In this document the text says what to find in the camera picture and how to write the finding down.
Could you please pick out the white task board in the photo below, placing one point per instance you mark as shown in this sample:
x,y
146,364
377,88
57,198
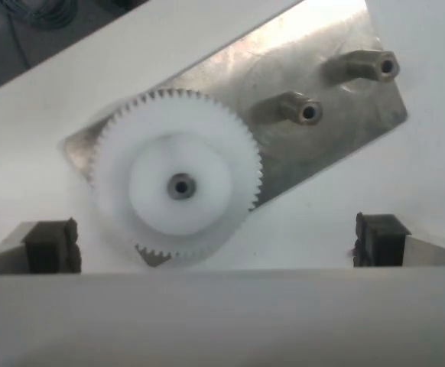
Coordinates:
x,y
35,153

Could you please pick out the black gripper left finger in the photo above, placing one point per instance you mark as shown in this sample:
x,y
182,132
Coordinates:
x,y
39,244

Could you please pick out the white large gear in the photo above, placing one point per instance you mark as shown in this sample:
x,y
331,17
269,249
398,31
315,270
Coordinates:
x,y
176,179

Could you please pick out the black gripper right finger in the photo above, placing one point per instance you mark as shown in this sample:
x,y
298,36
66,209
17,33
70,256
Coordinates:
x,y
383,241

